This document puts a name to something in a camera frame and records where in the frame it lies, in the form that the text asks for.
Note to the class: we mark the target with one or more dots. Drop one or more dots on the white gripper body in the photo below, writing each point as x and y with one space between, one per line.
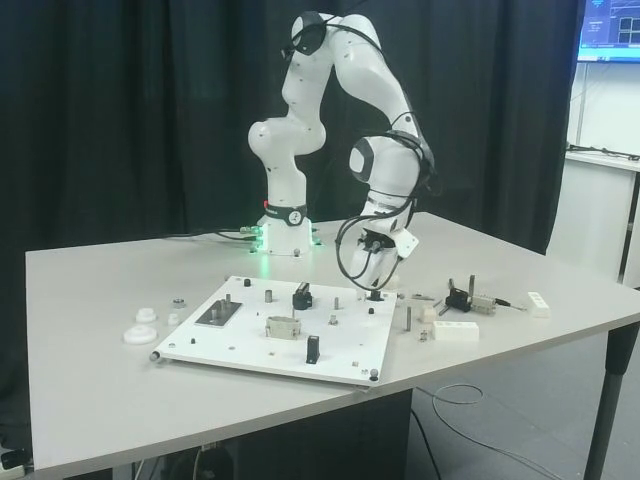
375 267

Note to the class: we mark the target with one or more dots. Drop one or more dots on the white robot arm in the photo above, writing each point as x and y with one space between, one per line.
370 100

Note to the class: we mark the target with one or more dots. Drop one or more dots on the long white peg holder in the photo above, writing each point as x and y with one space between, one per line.
455 331

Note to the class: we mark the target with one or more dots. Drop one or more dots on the black Ethernet plug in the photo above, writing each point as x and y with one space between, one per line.
301 297

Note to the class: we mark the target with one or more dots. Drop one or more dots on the metal BNC plug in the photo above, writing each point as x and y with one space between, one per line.
424 335

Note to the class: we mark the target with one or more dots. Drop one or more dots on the black waterproof plug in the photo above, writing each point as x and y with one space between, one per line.
457 300

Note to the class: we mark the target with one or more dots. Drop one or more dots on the black USB plug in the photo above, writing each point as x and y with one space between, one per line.
313 350

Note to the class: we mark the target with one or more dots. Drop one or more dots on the grey D-SUB plug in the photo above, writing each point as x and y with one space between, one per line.
484 305

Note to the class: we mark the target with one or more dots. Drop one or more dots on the white task board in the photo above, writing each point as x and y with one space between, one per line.
250 350

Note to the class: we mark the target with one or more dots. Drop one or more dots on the white plug holder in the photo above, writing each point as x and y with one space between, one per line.
539 304

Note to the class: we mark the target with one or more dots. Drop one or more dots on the metal bolt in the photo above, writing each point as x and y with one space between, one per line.
178 302

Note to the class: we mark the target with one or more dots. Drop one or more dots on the white small gear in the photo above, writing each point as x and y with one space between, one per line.
174 319

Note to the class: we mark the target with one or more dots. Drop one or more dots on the white cabinet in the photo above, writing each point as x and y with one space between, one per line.
600 220

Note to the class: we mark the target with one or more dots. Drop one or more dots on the white medium gear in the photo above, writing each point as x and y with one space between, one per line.
144 316

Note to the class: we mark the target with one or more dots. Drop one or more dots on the white large gear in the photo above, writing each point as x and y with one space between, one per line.
139 335

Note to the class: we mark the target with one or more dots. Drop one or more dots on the black table leg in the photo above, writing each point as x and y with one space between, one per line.
602 425

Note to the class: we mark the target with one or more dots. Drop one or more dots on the black curtain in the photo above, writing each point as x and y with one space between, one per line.
100 100

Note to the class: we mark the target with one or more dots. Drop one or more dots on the blue screen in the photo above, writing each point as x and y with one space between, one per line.
610 30

